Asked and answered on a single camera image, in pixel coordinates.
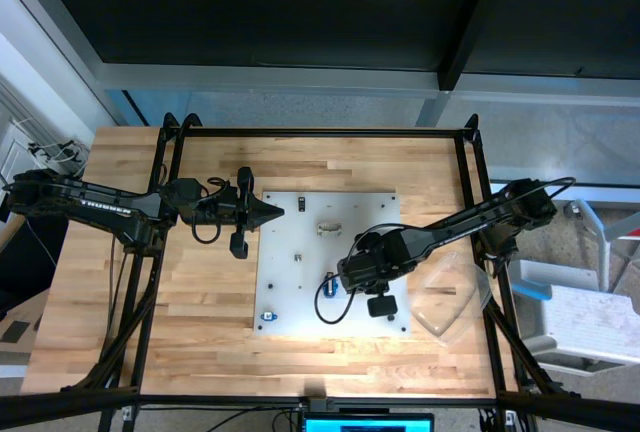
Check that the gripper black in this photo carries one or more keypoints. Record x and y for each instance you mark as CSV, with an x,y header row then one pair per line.
x,y
244,187
382,307

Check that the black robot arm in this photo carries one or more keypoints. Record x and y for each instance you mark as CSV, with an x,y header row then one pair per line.
x,y
105,207
450,224

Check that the small black connector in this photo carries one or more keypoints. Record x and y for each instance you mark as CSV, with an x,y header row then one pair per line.
x,y
301,203

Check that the blue round holder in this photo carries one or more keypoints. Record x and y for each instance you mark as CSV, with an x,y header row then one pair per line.
x,y
328,291

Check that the clear plastic tub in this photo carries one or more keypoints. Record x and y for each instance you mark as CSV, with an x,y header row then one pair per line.
x,y
445,302

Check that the white task board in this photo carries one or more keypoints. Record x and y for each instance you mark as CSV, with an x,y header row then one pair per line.
x,y
300,302

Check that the blue square base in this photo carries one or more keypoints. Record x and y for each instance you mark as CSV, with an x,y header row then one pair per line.
x,y
261,317

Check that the blue lit screen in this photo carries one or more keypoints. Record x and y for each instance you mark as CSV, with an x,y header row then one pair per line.
x,y
367,424

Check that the white step stool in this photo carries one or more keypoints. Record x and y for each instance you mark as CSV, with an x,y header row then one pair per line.
x,y
575,322

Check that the black aluminium frame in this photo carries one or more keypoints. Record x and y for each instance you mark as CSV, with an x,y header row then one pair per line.
x,y
320,133

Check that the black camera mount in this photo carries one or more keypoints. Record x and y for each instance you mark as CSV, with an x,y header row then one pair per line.
x,y
320,404

